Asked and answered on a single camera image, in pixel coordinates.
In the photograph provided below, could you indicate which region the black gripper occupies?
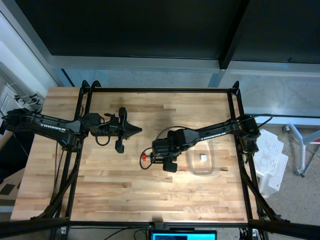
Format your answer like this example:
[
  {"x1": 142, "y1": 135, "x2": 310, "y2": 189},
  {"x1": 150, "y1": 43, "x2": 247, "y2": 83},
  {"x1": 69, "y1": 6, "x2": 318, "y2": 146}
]
[
  {"x1": 162, "y1": 150, "x2": 182, "y2": 174},
  {"x1": 106, "y1": 107, "x2": 143, "y2": 154}
]

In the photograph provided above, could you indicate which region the black clamp with orange knob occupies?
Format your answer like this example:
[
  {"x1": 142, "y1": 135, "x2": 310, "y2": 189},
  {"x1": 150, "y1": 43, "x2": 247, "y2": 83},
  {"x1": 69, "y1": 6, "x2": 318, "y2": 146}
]
[{"x1": 142, "y1": 154, "x2": 165, "y2": 165}]

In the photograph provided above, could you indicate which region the clear plastic tub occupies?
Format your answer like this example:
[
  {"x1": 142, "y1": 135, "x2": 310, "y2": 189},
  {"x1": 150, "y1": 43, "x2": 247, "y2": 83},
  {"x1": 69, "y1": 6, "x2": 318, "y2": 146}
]
[{"x1": 187, "y1": 141, "x2": 219, "y2": 178}]

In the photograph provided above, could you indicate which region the blue laptop screen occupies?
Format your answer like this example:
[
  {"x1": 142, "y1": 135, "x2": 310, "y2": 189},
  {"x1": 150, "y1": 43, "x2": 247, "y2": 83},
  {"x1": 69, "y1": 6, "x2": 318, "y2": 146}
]
[{"x1": 149, "y1": 229, "x2": 218, "y2": 240}]

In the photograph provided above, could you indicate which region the brown cardboard box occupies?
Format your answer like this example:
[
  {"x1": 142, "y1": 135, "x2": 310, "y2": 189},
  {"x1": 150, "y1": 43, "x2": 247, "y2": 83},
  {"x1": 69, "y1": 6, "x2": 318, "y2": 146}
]
[{"x1": 0, "y1": 167, "x2": 26, "y2": 215}]

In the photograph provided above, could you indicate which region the grey metal stand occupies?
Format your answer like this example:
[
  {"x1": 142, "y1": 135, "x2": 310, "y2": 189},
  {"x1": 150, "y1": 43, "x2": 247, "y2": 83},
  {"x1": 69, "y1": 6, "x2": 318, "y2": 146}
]
[{"x1": 282, "y1": 123, "x2": 320, "y2": 179}]

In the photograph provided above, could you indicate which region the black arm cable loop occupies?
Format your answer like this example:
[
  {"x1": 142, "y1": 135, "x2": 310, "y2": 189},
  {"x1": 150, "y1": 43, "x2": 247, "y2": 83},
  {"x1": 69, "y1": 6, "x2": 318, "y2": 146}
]
[
  {"x1": 139, "y1": 148, "x2": 154, "y2": 171},
  {"x1": 94, "y1": 132, "x2": 112, "y2": 147}
]

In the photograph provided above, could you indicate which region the black metal frame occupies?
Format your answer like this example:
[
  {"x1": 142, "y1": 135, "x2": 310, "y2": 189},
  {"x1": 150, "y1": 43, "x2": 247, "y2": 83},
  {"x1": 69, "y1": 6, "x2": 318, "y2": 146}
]
[{"x1": 0, "y1": 79, "x2": 320, "y2": 240}]

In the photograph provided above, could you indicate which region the small black camera box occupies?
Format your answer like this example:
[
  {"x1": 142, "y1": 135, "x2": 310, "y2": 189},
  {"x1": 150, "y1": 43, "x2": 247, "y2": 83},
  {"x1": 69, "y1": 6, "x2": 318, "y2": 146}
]
[{"x1": 152, "y1": 216, "x2": 167, "y2": 230}]

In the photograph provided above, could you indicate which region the white power strip with cables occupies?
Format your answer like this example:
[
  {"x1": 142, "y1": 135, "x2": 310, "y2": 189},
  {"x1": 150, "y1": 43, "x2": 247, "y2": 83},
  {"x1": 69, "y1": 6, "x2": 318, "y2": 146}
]
[{"x1": 13, "y1": 93, "x2": 42, "y2": 111}]

